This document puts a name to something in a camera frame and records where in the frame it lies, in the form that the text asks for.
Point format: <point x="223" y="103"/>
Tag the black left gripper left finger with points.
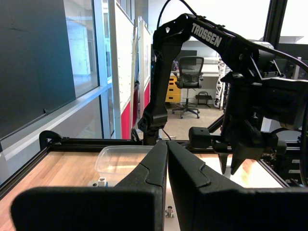
<point x="96" y="209"/>

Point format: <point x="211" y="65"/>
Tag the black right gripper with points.
<point x="243" y="113"/>

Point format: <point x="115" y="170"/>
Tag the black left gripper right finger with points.
<point x="240" y="211"/>

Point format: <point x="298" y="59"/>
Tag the small grey metal bar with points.
<point x="226" y="174"/>

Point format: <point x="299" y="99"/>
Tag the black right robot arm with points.
<point x="207" y="36"/>

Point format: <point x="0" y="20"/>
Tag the blue white clamp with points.
<point x="102" y="180"/>

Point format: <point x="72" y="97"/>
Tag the clear plastic tub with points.
<point x="108" y="158"/>

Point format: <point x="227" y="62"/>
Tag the black labelled control box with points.
<point x="284" y="168"/>

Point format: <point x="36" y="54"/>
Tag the black footrest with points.
<point x="204" y="97"/>

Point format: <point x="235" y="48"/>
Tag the small metal screw terminal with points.
<point x="170" y="212"/>

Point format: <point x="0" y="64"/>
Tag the white lattice humanoid robot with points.
<point x="219" y="86"/>

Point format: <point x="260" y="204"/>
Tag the black mesh office chair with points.
<point x="190" y="84"/>

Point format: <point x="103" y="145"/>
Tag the yellow drawer cabinet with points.
<point x="174" y="91"/>

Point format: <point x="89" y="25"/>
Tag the white red partition panel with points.
<point x="125" y="125"/>
<point x="145" y="60"/>

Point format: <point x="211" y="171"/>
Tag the black computer monitor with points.
<point x="188" y="53"/>

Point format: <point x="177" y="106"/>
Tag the black aluminium frame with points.
<point x="79" y="144"/>

